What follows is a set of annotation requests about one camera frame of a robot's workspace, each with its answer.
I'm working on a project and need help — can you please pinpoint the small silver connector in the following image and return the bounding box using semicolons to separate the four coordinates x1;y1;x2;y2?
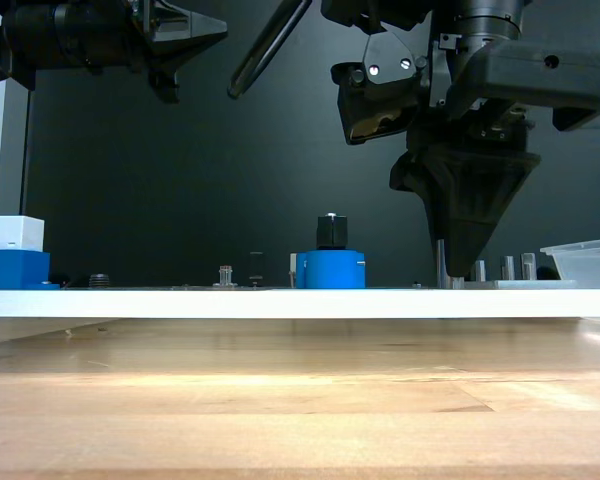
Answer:
212;264;238;289

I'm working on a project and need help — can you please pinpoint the clear plastic tub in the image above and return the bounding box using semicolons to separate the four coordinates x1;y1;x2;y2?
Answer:
539;236;600;291

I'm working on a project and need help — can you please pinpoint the black upright connector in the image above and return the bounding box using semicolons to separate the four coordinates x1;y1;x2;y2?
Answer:
247;251;268;288

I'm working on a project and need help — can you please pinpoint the white task board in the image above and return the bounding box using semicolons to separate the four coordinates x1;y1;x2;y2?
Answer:
0;288;600;320

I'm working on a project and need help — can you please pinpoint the blue rectangular holder block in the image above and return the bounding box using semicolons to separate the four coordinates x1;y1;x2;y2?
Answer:
0;248;61;291

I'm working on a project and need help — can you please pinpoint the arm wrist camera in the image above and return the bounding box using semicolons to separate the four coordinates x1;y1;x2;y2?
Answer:
331;30;424;147

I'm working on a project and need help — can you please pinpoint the grey metal peg plate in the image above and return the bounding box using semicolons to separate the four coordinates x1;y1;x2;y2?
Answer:
462;279;579;291

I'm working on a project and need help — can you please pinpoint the blue connector holder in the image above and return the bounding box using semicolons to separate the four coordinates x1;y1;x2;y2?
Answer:
295;248;367;290

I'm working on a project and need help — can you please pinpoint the white cube block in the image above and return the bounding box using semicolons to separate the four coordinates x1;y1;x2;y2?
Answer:
0;214;46;251

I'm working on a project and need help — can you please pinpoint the large steel cylinder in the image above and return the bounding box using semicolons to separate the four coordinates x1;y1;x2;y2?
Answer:
434;238;465;291

